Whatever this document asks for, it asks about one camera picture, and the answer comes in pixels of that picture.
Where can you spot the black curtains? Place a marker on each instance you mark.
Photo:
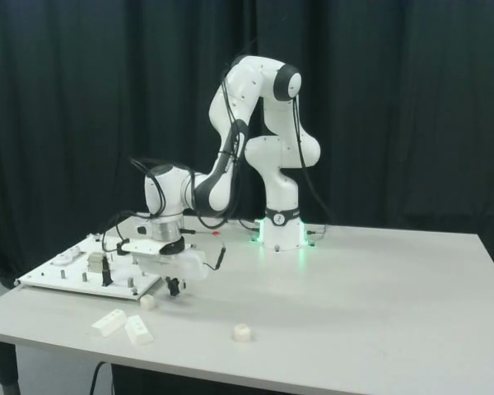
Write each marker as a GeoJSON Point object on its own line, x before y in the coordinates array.
{"type": "Point", "coordinates": [66, 103]}

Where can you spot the white task board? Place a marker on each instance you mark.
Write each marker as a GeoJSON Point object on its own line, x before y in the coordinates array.
{"type": "Point", "coordinates": [78, 284]}

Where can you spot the long white holder with holes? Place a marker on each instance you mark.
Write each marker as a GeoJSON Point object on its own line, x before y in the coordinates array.
{"type": "Point", "coordinates": [139, 329]}
{"type": "Point", "coordinates": [109, 324]}

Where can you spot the small white cube holder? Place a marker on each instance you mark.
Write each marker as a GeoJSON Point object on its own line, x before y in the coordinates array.
{"type": "Point", "coordinates": [147, 302]}
{"type": "Point", "coordinates": [243, 332]}

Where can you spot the flat white mounting plate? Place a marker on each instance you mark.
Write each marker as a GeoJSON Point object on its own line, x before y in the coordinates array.
{"type": "Point", "coordinates": [148, 246]}

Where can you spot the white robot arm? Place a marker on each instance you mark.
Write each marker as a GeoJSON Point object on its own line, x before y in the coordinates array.
{"type": "Point", "coordinates": [271, 164]}

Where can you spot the black table leg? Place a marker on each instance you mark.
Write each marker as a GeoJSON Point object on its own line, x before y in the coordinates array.
{"type": "Point", "coordinates": [0, 366]}

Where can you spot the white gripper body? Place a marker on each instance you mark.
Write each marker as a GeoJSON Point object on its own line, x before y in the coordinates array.
{"type": "Point", "coordinates": [173, 265]}

